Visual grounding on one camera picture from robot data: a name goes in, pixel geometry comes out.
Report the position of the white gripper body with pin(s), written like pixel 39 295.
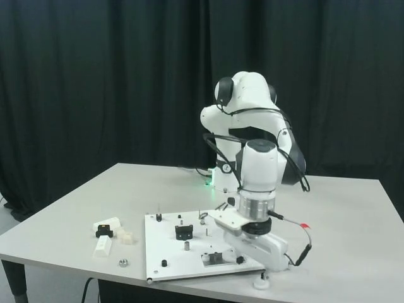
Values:
pixel 265 251

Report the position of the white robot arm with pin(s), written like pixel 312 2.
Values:
pixel 255 164

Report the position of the white medium gear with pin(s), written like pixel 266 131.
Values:
pixel 261 283

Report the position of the metal round peg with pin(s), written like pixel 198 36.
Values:
pixel 187 246

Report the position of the white task board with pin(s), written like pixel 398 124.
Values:
pixel 176 262

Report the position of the white holder with cubes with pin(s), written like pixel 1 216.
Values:
pixel 127 237

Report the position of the metal nut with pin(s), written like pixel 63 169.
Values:
pixel 122 262

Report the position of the long white holder block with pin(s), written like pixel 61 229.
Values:
pixel 110 221

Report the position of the white holder with holes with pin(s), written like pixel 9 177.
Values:
pixel 102 247

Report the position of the black D-SUB plug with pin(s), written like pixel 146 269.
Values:
pixel 103 231

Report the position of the black table leg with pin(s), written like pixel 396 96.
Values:
pixel 14 281

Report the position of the black curtain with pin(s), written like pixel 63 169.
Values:
pixel 94 79

